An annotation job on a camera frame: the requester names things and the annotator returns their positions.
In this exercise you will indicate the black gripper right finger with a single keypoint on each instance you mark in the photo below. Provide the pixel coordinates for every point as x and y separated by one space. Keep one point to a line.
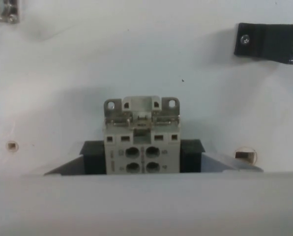
190 157

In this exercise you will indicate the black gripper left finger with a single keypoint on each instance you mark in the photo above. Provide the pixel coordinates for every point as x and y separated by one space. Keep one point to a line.
95 159

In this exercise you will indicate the grey waterproof plug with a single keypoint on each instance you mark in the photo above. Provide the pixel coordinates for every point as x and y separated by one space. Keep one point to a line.
141 147

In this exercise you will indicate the white task board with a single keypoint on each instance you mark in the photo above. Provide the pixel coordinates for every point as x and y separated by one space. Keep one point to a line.
146 54

